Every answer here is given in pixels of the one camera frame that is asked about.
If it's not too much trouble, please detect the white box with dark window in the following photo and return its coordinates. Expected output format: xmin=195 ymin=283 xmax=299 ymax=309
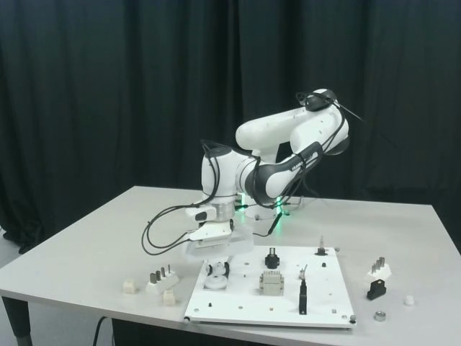
xmin=185 ymin=205 xmax=218 ymax=223

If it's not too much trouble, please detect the black camera cable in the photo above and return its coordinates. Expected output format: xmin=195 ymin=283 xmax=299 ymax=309
xmin=146 ymin=89 xmax=346 ymax=249
xmin=140 ymin=89 xmax=346 ymax=256

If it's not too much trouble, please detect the white three-peg holder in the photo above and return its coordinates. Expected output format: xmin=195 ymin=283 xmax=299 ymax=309
xmin=365 ymin=265 xmax=393 ymax=283

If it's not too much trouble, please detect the silver ring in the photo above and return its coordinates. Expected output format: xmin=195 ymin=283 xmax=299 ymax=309
xmin=212 ymin=202 xmax=237 ymax=222

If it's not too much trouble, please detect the black table leg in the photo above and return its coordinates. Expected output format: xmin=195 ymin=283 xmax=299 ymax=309
xmin=1 ymin=297 xmax=30 ymax=346

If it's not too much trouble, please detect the black base cable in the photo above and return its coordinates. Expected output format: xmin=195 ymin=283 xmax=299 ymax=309
xmin=284 ymin=196 xmax=322 ymax=209

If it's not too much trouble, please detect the white four-peg holder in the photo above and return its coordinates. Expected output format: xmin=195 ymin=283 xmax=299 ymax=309
xmin=145 ymin=272 xmax=180 ymax=296

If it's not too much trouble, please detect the flat white mounting plate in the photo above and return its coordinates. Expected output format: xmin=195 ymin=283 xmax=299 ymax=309
xmin=189 ymin=220 xmax=236 ymax=242

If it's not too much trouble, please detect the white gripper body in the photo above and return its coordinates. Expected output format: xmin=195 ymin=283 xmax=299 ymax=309
xmin=185 ymin=226 xmax=254 ymax=264

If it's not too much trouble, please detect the black floor cable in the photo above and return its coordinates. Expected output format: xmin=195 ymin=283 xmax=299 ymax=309
xmin=91 ymin=316 xmax=109 ymax=346

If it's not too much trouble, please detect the black waterproof plug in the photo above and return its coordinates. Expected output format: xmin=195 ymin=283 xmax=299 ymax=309
xmin=264 ymin=247 xmax=282 ymax=270

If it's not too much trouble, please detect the thin black rod on wire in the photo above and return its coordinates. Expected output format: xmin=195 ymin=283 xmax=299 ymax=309
xmin=251 ymin=210 xmax=285 ymax=238

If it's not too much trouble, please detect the white large gear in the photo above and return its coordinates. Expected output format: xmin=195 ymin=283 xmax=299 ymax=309
xmin=206 ymin=275 xmax=228 ymax=290

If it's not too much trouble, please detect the black cable tie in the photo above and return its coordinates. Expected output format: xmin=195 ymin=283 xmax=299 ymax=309
xmin=340 ymin=103 xmax=369 ymax=123

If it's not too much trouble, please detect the white task board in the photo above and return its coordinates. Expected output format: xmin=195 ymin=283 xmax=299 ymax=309
xmin=183 ymin=244 xmax=357 ymax=327

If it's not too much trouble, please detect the black curtain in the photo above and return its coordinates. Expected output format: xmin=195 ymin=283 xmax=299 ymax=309
xmin=0 ymin=0 xmax=461 ymax=255

